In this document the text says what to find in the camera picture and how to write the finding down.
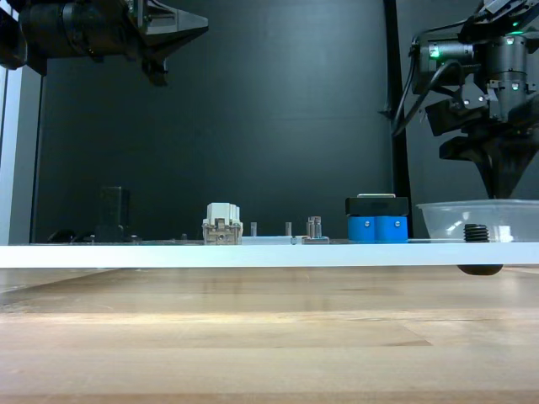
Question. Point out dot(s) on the beige multi-pin connector housing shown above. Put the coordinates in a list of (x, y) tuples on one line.
[(222, 227)]

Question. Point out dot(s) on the aluminium block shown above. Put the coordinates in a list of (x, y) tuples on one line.
[(269, 240)]

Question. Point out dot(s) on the clear plastic tub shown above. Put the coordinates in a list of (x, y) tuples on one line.
[(438, 223)]

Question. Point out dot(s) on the black room pillar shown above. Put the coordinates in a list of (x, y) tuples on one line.
[(400, 160)]

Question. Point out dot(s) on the blue D-sub connector mount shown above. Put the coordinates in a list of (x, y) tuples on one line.
[(377, 229)]

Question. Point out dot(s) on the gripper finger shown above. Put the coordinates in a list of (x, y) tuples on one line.
[(168, 44), (516, 160), (492, 164), (185, 23)]

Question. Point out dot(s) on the black rubber board foot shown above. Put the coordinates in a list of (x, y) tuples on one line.
[(480, 269)]

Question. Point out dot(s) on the small white connector part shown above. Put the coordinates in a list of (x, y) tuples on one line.
[(503, 232)]

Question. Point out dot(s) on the small metal connector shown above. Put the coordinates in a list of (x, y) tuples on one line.
[(315, 229)]

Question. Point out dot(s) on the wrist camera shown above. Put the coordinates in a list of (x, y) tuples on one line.
[(446, 118)]

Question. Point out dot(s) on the small silver post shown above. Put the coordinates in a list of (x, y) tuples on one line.
[(253, 228), (288, 228)]

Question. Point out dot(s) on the small black rounded part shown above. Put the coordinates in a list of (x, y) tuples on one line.
[(63, 236)]

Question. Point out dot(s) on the white taskboard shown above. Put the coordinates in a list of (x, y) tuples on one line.
[(252, 256)]

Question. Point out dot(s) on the black socket block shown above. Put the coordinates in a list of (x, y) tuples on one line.
[(113, 210)]

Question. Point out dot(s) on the black round screw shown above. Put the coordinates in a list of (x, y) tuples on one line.
[(476, 232)]

